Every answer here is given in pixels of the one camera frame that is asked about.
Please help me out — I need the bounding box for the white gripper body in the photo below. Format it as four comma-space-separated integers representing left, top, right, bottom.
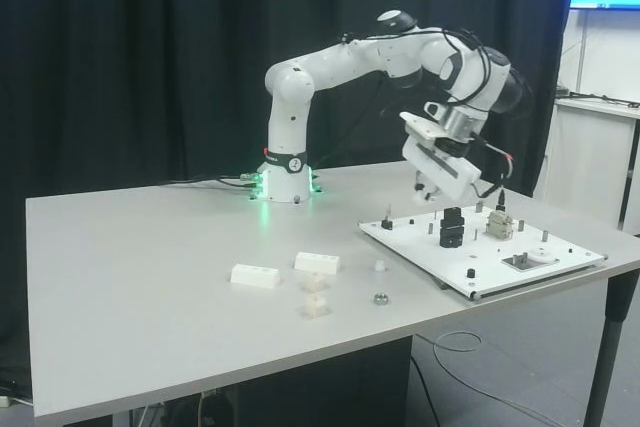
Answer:
402, 134, 483, 203

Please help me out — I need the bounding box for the white large gear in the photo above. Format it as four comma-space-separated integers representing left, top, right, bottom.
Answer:
529, 246, 561, 264

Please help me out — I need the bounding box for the black plug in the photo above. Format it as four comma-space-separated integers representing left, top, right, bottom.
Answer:
438, 206, 467, 250

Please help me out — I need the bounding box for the beige connector block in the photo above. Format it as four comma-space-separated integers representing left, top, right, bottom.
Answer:
486, 210, 517, 241

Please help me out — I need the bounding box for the white task board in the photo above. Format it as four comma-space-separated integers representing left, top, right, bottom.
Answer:
357, 202, 609, 303

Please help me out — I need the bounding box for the white holder with holes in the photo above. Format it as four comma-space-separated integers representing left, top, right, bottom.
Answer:
229, 261, 282, 290
293, 251, 342, 276

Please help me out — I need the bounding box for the small beige holder block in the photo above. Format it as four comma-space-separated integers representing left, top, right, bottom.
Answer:
299, 294, 332, 320
299, 271, 329, 294

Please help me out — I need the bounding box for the white cabinet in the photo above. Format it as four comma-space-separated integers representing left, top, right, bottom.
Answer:
541, 90, 640, 236

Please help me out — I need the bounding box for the black table leg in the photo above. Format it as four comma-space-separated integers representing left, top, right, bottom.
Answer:
583, 266, 629, 427

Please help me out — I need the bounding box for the black curtain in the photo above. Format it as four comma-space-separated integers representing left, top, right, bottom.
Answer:
0, 0, 581, 401

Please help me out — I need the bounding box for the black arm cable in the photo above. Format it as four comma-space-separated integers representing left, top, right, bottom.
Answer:
342, 26, 534, 113

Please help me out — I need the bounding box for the thin grey floor cable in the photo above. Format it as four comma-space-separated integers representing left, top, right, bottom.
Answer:
432, 330, 507, 427

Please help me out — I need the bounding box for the black floor cable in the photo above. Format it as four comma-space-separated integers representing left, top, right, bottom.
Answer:
410, 352, 444, 427

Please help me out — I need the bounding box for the black table cable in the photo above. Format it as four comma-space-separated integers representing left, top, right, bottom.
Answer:
162, 174, 262, 190

